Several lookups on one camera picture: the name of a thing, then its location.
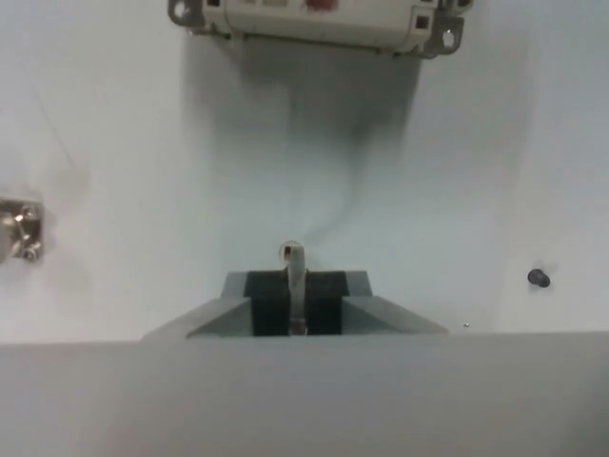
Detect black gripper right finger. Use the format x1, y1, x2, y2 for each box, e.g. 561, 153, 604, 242
304, 269, 451, 337

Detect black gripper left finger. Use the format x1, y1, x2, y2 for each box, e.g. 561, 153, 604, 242
141, 269, 292, 342

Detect metal square peg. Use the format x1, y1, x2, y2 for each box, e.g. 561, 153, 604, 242
277, 239, 311, 337

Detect white task board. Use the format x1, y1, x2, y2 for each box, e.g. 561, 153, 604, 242
0, 0, 609, 345

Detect beige waterproof plug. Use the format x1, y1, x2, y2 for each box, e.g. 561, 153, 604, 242
166, 0, 466, 61

